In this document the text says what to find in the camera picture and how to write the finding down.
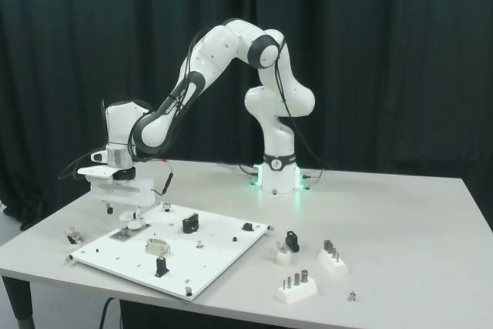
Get white task board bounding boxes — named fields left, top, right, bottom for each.
left=69, top=201, right=270, bottom=302

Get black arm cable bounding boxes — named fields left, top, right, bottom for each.
left=100, top=22, right=309, bottom=191

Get dark table leg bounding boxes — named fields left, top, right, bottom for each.
left=1, top=275, right=32, bottom=329

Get black curtains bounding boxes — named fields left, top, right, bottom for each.
left=0, top=0, right=493, bottom=230

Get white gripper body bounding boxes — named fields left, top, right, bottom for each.
left=89, top=176, right=156, bottom=207

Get white round peg holder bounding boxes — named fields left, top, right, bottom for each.
left=274, top=279, right=319, bottom=305

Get black base cable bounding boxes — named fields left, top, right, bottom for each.
left=236, top=162, right=260, bottom=176
left=301, top=169, right=327, bottom=186

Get white square peg holder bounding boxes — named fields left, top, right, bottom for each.
left=316, top=248, right=350, bottom=276

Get black D-SUB plug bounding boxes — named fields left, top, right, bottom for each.
left=284, top=230, right=300, bottom=251

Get black cable under table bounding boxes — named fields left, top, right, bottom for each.
left=100, top=297, right=121, bottom=329

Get flat white mounting plate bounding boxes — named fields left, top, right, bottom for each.
left=76, top=165, right=116, bottom=178

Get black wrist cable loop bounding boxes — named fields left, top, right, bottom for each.
left=57, top=155, right=96, bottom=176

